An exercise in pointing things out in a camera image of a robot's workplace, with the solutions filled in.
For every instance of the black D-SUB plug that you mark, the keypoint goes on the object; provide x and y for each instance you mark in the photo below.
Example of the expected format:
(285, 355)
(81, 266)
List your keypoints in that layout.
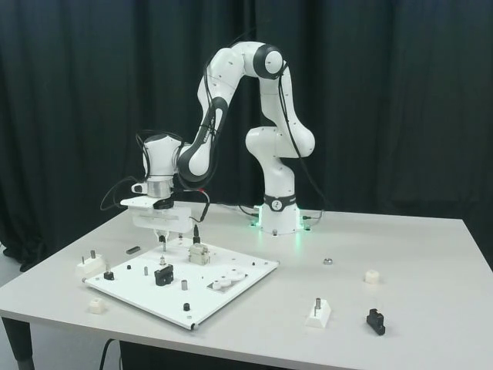
(163, 277)

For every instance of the white large gear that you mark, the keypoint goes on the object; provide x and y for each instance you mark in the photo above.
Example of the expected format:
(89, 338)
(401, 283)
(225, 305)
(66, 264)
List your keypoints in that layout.
(235, 276)

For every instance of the black Ethernet plug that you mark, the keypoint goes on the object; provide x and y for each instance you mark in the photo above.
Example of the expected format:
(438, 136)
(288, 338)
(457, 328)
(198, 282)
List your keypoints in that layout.
(196, 234)

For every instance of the small white plug holder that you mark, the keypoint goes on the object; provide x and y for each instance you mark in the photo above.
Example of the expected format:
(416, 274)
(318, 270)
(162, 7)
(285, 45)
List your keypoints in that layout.
(373, 277)
(96, 306)

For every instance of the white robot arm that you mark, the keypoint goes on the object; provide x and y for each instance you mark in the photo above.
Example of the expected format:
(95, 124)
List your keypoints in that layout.
(277, 173)

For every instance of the black curtain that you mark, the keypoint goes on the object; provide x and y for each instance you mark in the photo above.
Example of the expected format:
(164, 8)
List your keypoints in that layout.
(58, 77)

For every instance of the black USB plug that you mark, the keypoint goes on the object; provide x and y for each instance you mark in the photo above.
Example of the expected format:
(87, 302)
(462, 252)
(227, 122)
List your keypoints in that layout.
(375, 318)

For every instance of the large metal round peg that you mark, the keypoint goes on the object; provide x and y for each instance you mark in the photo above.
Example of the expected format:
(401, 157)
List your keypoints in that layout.
(184, 286)

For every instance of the white small gear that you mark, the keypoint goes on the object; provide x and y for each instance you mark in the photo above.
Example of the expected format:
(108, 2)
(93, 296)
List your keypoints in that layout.
(218, 286)

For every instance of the black table leg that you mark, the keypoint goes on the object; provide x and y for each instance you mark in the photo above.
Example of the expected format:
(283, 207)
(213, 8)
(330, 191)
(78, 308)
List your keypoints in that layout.
(15, 343)

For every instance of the metal bolt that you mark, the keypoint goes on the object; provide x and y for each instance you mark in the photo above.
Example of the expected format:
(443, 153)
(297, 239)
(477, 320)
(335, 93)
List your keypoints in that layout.
(327, 261)

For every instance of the white task board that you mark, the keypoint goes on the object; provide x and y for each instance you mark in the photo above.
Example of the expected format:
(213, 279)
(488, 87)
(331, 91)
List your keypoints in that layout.
(127, 293)

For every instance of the flat white mounting plate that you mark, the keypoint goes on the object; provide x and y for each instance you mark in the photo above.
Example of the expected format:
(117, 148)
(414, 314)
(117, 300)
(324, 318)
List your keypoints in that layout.
(136, 201)

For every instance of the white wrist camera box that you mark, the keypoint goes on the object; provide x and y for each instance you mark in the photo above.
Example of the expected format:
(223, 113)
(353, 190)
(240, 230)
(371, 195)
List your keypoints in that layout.
(138, 188)

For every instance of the white peg holder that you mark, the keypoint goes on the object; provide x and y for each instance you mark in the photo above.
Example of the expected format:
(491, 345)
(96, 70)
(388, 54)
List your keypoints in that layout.
(319, 318)
(90, 266)

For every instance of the metal BNC plug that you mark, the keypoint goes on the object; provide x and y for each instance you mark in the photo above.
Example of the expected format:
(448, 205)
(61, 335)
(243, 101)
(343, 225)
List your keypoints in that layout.
(162, 263)

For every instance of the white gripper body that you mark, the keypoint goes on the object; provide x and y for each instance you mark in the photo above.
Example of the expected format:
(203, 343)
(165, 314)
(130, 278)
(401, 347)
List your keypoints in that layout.
(165, 219)

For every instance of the black round knob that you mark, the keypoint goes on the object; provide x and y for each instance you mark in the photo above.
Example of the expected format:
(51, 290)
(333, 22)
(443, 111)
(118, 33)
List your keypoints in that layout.
(186, 307)

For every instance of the small black plug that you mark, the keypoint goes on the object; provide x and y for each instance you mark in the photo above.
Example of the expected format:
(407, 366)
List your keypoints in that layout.
(108, 276)

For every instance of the small dark flat plug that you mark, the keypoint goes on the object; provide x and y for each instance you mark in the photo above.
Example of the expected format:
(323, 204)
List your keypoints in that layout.
(133, 249)

